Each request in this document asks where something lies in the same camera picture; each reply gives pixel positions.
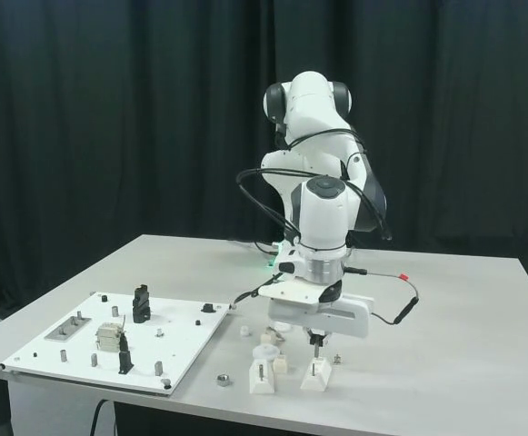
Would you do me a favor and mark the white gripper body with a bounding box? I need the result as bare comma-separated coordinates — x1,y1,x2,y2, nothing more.
267,292,376,340

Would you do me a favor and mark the white peg holder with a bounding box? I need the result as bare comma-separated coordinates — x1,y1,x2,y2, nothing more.
300,356,334,391
248,358,275,395

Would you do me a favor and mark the white large gear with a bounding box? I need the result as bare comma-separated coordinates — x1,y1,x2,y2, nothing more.
253,344,279,362

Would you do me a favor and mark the white flat mounting plate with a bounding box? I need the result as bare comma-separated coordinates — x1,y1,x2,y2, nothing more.
259,280,333,304

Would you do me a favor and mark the white task board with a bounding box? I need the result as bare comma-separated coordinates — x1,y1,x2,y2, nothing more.
0,290,234,401

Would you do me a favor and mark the black D-SUB plug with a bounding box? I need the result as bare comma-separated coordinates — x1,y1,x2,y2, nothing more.
131,283,152,324

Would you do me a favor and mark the black Ethernet plug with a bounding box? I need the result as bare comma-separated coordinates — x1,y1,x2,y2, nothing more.
116,317,135,376

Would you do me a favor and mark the beige waterproof plug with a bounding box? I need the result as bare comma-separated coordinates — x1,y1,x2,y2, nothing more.
94,322,122,353

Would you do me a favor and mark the black curtain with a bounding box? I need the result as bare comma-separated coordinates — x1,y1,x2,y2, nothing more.
0,0,528,319

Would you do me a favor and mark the silver sensor ring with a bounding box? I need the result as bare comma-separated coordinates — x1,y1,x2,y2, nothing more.
304,259,345,282

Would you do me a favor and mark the black base cable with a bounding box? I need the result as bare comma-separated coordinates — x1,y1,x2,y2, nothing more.
226,236,285,256

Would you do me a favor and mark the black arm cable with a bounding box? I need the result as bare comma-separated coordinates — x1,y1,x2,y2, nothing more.
237,166,333,242
284,128,393,241

